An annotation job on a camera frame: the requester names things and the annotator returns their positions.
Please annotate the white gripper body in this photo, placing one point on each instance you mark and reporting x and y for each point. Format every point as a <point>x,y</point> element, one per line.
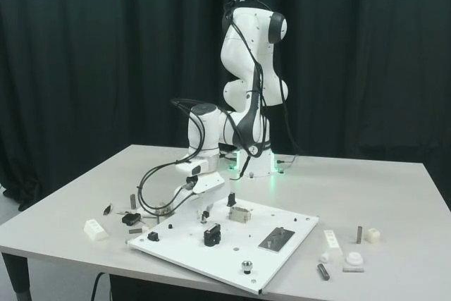
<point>215,199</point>

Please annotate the metal BNC plug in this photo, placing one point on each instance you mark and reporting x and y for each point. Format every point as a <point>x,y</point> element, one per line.
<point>204,220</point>

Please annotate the flat white mounting plate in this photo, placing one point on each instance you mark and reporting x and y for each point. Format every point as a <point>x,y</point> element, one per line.
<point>209,183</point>

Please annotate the clear waterproof plug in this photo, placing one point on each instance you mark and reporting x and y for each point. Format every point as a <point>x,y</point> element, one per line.
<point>163,210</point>

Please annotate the thin metal round peg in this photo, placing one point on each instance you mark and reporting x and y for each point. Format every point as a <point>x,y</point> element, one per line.
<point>157,218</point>

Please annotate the white task board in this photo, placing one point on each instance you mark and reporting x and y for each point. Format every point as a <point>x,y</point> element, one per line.
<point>183,255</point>

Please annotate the small white holder block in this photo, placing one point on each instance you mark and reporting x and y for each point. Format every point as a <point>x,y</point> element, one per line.
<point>148,227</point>
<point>372,236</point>

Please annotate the metal bolt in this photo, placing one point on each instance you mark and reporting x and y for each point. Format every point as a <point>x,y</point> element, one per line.
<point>246,266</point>

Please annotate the metal square peg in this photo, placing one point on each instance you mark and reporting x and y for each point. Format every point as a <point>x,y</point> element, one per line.
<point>359,234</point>
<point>353,269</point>
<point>134,231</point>

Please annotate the black D-SUB plug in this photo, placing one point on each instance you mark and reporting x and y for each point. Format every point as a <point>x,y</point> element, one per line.
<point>129,219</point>

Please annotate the black cabinet under table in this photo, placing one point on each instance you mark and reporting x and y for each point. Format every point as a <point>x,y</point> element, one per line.
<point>158,290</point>

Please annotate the black USB plug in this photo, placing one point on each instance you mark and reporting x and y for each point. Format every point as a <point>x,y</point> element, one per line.
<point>106,210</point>

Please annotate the white holder with holes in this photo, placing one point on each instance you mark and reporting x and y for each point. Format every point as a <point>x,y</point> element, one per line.
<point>95,232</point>
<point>333,242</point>

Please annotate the white small gear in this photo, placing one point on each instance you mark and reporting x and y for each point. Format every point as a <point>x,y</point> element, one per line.
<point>324,257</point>

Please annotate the dark metal round peg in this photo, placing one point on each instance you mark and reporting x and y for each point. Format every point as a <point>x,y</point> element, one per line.
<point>323,271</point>

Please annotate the white medium gear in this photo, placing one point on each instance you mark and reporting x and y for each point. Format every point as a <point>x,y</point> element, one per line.
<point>353,258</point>

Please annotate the dark table leg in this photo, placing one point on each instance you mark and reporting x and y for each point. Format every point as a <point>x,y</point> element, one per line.
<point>15,276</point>

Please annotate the black curtain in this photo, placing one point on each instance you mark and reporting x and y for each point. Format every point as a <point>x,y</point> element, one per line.
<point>70,33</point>

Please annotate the small white camera box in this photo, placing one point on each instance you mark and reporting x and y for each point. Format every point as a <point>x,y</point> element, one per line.
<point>190,168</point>

